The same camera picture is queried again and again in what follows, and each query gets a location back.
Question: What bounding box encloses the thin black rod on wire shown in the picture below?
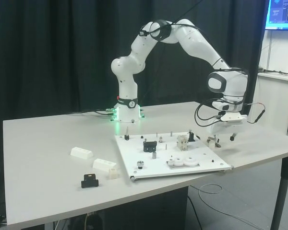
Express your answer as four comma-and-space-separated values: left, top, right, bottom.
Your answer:
244, 102, 267, 124

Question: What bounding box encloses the small white square holder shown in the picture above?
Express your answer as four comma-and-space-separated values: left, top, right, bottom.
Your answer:
108, 168, 121, 180

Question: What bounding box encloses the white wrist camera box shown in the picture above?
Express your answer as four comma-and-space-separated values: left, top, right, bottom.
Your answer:
211, 98, 243, 112

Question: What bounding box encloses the dark grey table leg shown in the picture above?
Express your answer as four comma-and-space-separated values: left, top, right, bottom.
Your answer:
270, 157, 288, 230

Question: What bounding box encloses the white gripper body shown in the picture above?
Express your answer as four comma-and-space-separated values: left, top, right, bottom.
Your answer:
206, 119, 247, 135

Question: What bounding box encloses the black D-SUB plug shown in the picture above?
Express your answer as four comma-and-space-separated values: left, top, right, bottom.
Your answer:
81, 173, 100, 189

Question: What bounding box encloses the grey cable on floor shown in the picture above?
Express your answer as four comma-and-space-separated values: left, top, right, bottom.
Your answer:
197, 183, 283, 227

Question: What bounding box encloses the flat white mounting plate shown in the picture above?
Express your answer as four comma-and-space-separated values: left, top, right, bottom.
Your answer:
220, 112, 248, 123

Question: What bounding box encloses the black curtain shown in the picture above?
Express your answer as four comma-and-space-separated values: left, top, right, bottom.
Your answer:
0, 0, 270, 218

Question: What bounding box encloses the black looped wrist cable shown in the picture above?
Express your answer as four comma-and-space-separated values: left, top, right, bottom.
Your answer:
194, 97, 225, 128

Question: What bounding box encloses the white long holder block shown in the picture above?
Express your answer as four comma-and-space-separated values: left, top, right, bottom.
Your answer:
92, 158, 117, 171
70, 146, 95, 160

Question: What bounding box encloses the white task board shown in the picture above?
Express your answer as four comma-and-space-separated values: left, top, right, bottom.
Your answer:
113, 131, 232, 183

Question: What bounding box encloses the black cable at arm foot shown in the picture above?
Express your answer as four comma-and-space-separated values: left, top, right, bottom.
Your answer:
69, 108, 117, 117

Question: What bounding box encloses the white cabinet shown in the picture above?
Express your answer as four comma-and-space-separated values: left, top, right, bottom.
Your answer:
250, 71, 288, 139

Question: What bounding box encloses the blue screen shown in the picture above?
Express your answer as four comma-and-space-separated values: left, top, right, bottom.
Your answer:
264, 0, 288, 31

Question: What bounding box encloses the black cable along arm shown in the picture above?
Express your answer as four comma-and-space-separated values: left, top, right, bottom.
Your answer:
138, 20, 250, 75

